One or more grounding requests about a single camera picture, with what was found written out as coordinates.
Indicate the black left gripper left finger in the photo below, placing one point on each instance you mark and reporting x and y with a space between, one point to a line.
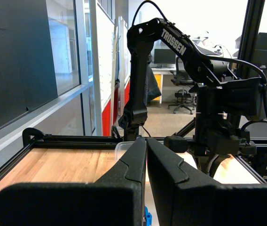
77 202

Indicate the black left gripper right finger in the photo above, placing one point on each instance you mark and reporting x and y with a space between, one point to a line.
206 204

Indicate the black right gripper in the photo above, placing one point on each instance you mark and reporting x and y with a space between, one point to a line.
208 106

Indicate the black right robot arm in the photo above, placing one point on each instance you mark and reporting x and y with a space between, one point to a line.
175 44

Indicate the white board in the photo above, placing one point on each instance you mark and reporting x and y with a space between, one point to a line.
150 197

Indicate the blue plastic part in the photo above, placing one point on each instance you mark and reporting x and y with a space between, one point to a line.
148 217

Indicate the clear plastic tub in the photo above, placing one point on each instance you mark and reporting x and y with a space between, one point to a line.
120 150

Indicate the black office chair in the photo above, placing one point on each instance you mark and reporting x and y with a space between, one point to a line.
182 96

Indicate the yellow drawer cabinet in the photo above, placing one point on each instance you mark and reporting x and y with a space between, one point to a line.
159 87

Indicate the black hanging bag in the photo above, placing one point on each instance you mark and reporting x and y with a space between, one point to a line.
152 87

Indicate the white and red partition panel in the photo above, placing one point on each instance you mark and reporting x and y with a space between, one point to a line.
106 115
124 58

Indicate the small dark computer monitor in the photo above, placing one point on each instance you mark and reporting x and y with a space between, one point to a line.
164 56

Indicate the black frame diagonal brace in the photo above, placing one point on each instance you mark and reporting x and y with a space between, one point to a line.
185 128

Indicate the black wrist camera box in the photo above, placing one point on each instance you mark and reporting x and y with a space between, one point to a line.
244 99

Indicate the black corner bracket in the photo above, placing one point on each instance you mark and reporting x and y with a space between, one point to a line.
31 135

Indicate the black frame upright post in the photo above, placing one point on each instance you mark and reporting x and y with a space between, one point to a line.
251 35

